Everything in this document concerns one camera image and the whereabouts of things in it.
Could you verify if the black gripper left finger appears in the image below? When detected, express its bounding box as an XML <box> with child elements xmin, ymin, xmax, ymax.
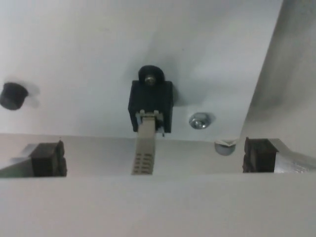
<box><xmin>0</xmin><ymin>139</ymin><xmax>68</xmax><ymax>178</ymax></box>

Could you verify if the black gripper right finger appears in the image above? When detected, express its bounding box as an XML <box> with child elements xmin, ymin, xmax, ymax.
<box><xmin>243</xmin><ymin>137</ymin><xmax>316</xmax><ymax>174</ymax></box>

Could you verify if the white task board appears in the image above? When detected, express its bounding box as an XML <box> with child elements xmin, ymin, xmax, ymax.
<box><xmin>0</xmin><ymin>0</ymin><xmax>284</xmax><ymax>157</ymax></box>

